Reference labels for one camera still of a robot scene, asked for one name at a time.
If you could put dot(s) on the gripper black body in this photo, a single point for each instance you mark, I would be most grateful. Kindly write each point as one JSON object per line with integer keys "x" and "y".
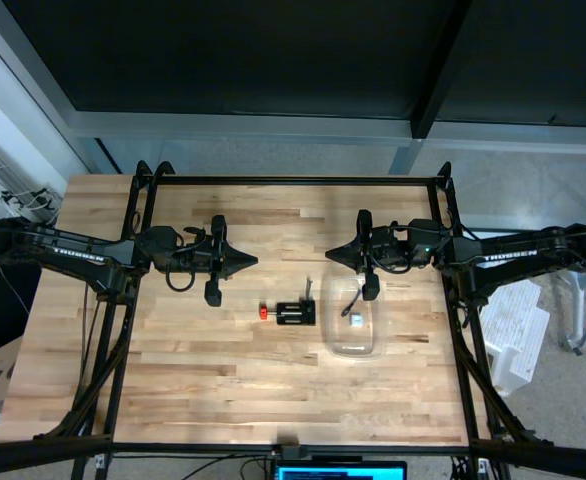
{"x": 383, "y": 250}
{"x": 205, "y": 260}

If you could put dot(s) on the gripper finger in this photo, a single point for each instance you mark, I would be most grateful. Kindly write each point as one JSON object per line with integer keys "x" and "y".
{"x": 348, "y": 249}
{"x": 235, "y": 255}
{"x": 349, "y": 262}
{"x": 234, "y": 266}

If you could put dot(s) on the black USB-C connector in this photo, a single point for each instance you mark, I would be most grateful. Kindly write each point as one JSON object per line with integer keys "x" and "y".
{"x": 351, "y": 301}

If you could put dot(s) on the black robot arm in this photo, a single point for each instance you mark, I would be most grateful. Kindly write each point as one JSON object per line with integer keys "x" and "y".
{"x": 508, "y": 257}
{"x": 73, "y": 252}

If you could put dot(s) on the small white connector block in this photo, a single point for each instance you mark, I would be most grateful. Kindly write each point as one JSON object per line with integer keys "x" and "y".
{"x": 357, "y": 320}

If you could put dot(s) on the clear plastic tub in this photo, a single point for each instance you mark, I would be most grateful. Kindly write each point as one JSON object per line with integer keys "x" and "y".
{"x": 343, "y": 337}

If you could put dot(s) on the black vise with orange knob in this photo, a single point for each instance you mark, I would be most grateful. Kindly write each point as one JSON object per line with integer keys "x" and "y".
{"x": 293, "y": 314}

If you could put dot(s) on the white plastic step stool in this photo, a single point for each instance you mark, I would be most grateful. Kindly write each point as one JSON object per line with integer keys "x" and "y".
{"x": 513, "y": 330}

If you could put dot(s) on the black room pillar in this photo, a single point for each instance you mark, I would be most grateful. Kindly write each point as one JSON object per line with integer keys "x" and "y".
{"x": 435, "y": 65}

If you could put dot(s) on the grey metal stand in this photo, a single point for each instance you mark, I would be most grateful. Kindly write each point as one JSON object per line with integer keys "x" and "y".
{"x": 579, "y": 310}

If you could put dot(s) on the laptop screen with blue edge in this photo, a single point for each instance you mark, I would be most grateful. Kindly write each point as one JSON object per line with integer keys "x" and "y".
{"x": 340, "y": 472}

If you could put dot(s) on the small black camera box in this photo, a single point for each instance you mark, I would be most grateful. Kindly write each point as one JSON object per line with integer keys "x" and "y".
{"x": 289, "y": 447}

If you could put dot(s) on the black metal frame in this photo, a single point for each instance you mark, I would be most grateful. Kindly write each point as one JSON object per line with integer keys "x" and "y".
{"x": 33, "y": 452}

